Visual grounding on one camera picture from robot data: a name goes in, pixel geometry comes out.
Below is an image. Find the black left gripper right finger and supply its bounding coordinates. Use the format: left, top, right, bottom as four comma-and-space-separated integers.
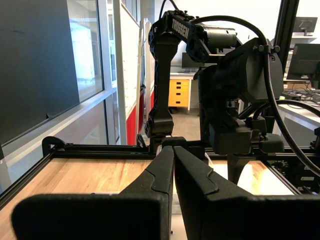
174, 146, 320, 240

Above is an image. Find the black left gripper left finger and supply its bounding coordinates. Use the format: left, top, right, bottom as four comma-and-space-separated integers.
10, 145, 175, 240

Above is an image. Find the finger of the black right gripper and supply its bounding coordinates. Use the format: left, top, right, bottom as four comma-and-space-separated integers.
226, 153, 249, 191

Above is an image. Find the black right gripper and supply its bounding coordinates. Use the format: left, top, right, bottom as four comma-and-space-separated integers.
198, 37, 285, 141

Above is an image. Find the black computer monitor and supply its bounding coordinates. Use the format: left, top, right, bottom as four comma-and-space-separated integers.
285, 43, 320, 90
294, 16, 319, 36
181, 51, 201, 70

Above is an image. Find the white office desk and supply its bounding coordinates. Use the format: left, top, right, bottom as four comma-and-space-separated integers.
274, 87, 320, 133

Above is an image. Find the yellow drawer cabinet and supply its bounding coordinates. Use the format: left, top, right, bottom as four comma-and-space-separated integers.
168, 79, 190, 108

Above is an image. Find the white red partition panel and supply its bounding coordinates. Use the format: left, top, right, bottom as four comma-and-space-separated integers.
112, 0, 141, 147

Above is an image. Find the black aluminium table frame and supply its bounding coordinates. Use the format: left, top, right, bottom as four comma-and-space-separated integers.
0, 0, 320, 208

